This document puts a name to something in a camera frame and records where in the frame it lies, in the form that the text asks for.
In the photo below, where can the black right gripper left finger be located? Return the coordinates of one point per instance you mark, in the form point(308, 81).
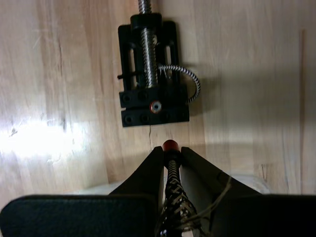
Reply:
point(86, 217)

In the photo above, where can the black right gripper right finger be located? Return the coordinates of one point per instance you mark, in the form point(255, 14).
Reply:
point(259, 217)

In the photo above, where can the red RCA plug braided tail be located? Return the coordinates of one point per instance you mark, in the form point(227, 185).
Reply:
point(170, 145)

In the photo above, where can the black clamp with red knob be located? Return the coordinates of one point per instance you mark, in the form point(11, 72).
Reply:
point(143, 118)

